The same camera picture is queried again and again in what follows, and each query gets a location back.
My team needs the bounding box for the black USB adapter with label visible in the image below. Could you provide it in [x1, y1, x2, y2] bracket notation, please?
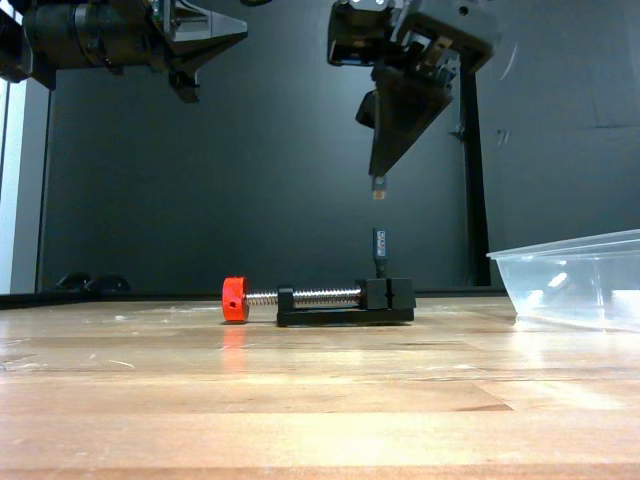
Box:
[371, 228, 391, 279]

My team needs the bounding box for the white zip tie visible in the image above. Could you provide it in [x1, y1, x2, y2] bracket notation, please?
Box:
[498, 40, 520, 82]

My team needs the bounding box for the black vise with red knob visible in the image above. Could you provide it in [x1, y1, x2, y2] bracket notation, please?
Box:
[221, 276, 417, 329]

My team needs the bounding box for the clear plastic tub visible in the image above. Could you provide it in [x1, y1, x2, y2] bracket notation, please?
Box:
[485, 228, 640, 335]

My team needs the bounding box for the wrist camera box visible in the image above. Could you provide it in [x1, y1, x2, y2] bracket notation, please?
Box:
[327, 0, 401, 67]

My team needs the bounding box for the black aluminium frame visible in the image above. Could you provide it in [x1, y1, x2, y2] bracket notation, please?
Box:
[0, 64, 516, 311]

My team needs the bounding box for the black frame corner bracket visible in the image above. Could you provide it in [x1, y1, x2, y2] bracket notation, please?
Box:
[85, 274, 132, 294]
[56, 272, 92, 292]

